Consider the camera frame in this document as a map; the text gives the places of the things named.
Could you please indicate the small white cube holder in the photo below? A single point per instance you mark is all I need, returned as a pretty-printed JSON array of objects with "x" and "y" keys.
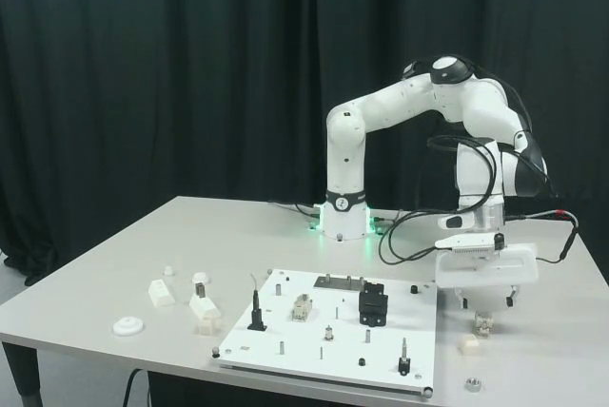
[{"x": 468, "y": 345}]

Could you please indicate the white holder with peg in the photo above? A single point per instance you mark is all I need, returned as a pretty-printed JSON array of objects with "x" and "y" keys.
[{"x": 205, "y": 307}]

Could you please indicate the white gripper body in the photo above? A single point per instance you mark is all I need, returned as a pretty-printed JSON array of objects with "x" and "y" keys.
[{"x": 516, "y": 266}]

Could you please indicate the black table leg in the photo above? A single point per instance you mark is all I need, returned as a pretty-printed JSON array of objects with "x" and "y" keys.
[{"x": 21, "y": 374}]

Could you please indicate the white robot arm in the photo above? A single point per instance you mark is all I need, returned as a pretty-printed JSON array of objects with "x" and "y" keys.
[{"x": 380, "y": 102}]

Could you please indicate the metal nut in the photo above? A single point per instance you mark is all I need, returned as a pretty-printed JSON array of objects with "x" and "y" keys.
[{"x": 474, "y": 383}]

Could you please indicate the white small gear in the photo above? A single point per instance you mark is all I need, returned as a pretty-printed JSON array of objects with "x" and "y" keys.
[{"x": 168, "y": 270}]

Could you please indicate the waterproof plug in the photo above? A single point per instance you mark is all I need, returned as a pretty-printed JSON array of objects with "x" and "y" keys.
[{"x": 483, "y": 326}]

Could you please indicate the metal BNC plug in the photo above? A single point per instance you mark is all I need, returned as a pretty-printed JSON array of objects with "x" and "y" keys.
[{"x": 328, "y": 333}]

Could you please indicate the black D-SUB plug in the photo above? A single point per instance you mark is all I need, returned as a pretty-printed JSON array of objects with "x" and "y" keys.
[{"x": 372, "y": 304}]

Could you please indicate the long white holder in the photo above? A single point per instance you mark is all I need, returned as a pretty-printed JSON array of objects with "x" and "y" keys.
[{"x": 161, "y": 293}]

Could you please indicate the white large gear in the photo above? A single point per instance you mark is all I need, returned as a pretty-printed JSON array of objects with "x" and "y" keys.
[{"x": 128, "y": 326}]

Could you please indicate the metal square peg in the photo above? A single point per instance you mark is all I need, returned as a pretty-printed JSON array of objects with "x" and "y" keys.
[{"x": 200, "y": 289}]

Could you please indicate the white task board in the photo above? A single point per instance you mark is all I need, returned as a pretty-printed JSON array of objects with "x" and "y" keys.
[{"x": 304, "y": 369}]

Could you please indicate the metal bolt in black socket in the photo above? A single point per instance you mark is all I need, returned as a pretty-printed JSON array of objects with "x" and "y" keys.
[{"x": 403, "y": 360}]

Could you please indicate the beige connector plug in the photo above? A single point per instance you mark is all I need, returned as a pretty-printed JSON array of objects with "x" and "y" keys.
[{"x": 300, "y": 308}]

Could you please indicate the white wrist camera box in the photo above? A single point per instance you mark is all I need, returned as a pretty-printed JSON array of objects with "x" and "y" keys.
[{"x": 457, "y": 222}]

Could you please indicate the black curtain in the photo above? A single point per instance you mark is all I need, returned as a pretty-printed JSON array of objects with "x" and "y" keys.
[{"x": 143, "y": 69}]

